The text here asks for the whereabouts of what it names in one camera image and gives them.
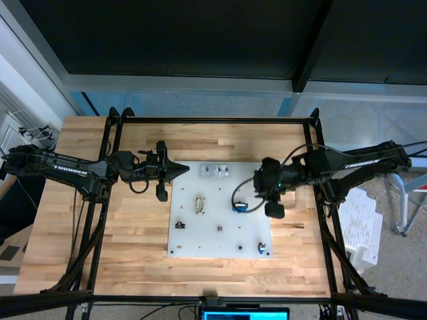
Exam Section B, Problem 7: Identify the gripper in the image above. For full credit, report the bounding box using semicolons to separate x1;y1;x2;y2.
253;158;286;220
138;140;190;203

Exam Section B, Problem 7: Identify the clear plastic tub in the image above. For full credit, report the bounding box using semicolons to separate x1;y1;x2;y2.
270;188;302;215

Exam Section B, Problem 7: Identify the silver block with two posts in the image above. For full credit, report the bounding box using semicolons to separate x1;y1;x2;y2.
199;163;232;180

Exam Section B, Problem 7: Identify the white task board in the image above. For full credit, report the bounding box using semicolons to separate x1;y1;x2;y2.
166;160;274;259

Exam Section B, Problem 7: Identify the white styrofoam block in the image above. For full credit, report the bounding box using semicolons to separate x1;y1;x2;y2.
336;189;384;276

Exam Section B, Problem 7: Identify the blue lit screen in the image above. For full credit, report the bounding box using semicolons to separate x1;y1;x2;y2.
199;307;290;320

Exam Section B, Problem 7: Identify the grey metal tube stand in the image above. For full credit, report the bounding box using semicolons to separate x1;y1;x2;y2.
388;173;427;238

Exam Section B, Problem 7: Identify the red and white panel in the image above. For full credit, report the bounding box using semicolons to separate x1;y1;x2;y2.
410;175;427;195

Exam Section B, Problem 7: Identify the brown cardboard box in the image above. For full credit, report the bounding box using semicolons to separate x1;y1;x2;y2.
0;223;34;267

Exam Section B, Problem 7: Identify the black aluminium frame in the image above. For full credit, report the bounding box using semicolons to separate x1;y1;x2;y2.
0;106;427;320

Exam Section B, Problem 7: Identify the black camera box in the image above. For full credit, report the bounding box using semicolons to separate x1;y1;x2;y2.
202;289;224;307

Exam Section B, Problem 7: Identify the black vertical post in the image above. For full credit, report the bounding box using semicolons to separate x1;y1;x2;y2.
292;0;334;93

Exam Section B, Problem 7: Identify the black floor cable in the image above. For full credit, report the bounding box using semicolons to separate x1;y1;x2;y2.
176;305;201;320

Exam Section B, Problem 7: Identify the black and white cable bundle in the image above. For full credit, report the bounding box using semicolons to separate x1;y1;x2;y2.
16;125;61;147

